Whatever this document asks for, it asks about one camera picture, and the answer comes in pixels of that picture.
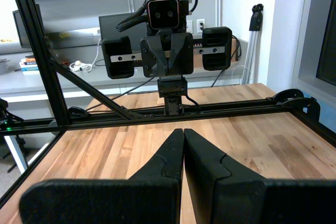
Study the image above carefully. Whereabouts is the black aluminium frame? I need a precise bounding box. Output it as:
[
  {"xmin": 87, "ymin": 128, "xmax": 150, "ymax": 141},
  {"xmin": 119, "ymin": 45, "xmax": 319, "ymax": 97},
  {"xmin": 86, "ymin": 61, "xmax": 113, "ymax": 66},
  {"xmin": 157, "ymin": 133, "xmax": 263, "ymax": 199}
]
[{"xmin": 0, "ymin": 0, "xmax": 336, "ymax": 204}]

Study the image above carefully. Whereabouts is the dark computer monitor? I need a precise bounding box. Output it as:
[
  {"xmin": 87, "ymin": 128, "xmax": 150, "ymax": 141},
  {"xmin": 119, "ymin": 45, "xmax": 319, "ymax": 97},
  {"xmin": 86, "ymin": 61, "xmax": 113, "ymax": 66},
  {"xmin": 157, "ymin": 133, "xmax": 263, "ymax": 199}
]
[
  {"xmin": 12, "ymin": 3, "xmax": 43, "ymax": 49},
  {"xmin": 98, "ymin": 13, "xmax": 148, "ymax": 49}
]

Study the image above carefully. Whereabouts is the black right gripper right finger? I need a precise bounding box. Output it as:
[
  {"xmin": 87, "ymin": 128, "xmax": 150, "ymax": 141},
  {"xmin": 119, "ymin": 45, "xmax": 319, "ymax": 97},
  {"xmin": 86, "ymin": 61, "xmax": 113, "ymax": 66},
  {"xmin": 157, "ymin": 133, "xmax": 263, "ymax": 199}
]
[{"xmin": 184, "ymin": 129, "xmax": 336, "ymax": 224}]

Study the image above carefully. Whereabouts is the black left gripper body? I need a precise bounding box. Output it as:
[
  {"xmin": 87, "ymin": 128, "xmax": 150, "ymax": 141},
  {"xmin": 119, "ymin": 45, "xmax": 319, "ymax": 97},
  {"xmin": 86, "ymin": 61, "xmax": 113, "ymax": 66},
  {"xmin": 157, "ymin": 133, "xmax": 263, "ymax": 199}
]
[{"xmin": 101, "ymin": 26, "xmax": 233, "ymax": 80}]

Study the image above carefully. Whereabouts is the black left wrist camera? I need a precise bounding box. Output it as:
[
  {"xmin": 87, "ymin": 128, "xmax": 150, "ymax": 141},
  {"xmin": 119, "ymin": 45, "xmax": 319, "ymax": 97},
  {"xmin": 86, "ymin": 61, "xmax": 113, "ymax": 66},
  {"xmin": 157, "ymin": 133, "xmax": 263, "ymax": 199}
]
[{"xmin": 145, "ymin": 0, "xmax": 181, "ymax": 30}]

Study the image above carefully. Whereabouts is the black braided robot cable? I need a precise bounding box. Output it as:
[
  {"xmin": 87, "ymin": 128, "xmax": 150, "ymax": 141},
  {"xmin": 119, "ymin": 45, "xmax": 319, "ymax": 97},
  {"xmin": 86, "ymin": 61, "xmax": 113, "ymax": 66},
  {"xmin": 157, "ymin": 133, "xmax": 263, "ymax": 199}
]
[{"xmin": 116, "ymin": 5, "xmax": 148, "ymax": 33}]

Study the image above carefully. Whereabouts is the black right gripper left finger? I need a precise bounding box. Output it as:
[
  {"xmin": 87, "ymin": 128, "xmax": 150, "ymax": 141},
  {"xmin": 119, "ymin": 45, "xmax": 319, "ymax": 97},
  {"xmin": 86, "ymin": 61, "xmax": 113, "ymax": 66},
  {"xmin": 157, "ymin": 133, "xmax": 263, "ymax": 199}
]
[{"xmin": 19, "ymin": 129, "xmax": 184, "ymax": 224}]

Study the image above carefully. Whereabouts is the grey desk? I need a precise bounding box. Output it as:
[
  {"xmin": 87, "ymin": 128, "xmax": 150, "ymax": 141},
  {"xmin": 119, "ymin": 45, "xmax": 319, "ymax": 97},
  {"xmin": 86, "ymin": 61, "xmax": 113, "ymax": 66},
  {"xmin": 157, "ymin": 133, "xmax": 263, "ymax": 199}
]
[{"xmin": 0, "ymin": 37, "xmax": 250, "ymax": 104}]

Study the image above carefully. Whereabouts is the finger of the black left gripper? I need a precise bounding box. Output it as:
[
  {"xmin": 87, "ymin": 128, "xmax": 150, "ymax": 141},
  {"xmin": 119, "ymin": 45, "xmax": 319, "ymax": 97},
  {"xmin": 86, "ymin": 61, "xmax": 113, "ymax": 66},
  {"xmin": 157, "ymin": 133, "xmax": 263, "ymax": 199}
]
[
  {"xmin": 167, "ymin": 33, "xmax": 194, "ymax": 76},
  {"xmin": 140, "ymin": 36, "xmax": 169, "ymax": 78}
]

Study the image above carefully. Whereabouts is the black device green light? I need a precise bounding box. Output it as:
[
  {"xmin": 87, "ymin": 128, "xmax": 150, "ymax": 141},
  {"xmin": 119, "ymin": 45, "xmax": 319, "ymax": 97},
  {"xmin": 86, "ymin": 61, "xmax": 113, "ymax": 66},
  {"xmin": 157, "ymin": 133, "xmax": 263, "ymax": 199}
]
[{"xmin": 0, "ymin": 97, "xmax": 26, "ymax": 133}]

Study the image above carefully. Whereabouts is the silver tripod black head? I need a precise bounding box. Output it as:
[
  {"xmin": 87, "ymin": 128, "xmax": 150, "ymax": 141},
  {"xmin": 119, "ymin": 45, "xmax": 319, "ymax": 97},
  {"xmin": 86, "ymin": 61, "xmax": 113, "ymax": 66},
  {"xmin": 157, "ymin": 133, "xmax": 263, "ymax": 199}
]
[{"xmin": 241, "ymin": 3, "xmax": 265, "ymax": 85}]

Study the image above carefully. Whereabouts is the small stack of books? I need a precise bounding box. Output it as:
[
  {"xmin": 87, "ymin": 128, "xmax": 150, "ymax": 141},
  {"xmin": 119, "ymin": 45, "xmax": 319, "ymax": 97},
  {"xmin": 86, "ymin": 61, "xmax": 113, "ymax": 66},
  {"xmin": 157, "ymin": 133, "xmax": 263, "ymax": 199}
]
[{"xmin": 19, "ymin": 57, "xmax": 41, "ymax": 72}]

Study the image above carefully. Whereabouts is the white cable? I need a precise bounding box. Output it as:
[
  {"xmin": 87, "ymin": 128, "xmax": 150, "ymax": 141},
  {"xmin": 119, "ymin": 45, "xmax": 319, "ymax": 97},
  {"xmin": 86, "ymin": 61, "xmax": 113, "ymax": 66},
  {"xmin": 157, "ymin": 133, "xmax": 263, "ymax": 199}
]
[{"xmin": 69, "ymin": 37, "xmax": 102, "ymax": 73}]

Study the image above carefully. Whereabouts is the black table clamp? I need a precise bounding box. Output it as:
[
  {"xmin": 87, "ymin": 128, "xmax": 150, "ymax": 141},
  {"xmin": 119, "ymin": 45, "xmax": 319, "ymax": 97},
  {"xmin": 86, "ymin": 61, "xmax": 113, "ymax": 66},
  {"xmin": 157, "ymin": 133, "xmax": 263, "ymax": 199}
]
[
  {"xmin": 301, "ymin": 97, "xmax": 321, "ymax": 120},
  {"xmin": 67, "ymin": 106, "xmax": 89, "ymax": 118},
  {"xmin": 271, "ymin": 89, "xmax": 305, "ymax": 104}
]

